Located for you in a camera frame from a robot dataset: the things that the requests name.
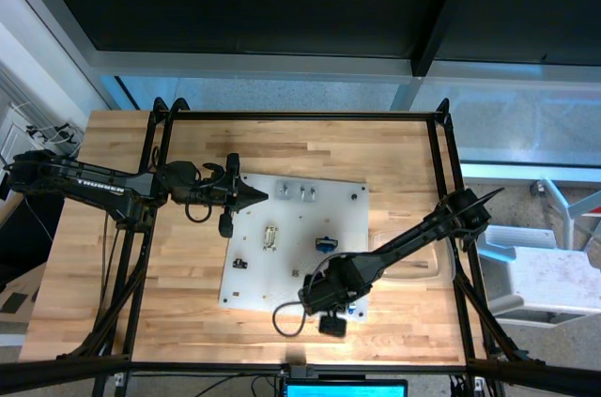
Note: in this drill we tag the white plastic stool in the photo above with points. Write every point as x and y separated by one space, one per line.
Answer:
549 275

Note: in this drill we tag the beige multi-pin connector housing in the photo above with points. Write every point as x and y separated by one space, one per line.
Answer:
270 238

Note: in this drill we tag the white plastic board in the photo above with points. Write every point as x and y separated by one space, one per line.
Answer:
272 275

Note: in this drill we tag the silver threaded bolt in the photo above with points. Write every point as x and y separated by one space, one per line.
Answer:
419 265

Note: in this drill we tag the white corner bracket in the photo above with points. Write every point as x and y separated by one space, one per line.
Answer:
119 379
479 383

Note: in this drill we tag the aluminium block with toggles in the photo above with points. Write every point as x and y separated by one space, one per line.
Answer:
296 191

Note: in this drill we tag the small black clamp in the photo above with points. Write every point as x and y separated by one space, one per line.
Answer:
240 263

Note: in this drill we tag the grey metal chair frame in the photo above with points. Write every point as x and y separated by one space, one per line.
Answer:
565 214

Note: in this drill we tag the black camera box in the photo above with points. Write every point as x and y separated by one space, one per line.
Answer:
300 371

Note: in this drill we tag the cardboard box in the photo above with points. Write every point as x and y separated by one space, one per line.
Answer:
21 296

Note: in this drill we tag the black metal frame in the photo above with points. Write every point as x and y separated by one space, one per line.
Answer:
282 115

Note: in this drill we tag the blue laptop screen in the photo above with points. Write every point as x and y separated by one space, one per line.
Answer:
343 390

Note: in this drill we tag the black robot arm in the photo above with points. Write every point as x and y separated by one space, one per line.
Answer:
94 183
408 239

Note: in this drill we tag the clear plastic tub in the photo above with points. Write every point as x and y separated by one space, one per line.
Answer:
422 276

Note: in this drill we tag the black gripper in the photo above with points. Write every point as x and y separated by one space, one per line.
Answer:
332 325
230 190

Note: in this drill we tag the small blue white connector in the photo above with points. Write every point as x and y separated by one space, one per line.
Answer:
352 308

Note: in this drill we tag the blue D-sub connector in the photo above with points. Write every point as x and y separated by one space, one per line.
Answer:
326 244

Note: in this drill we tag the grey window frame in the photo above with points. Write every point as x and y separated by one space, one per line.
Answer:
235 64

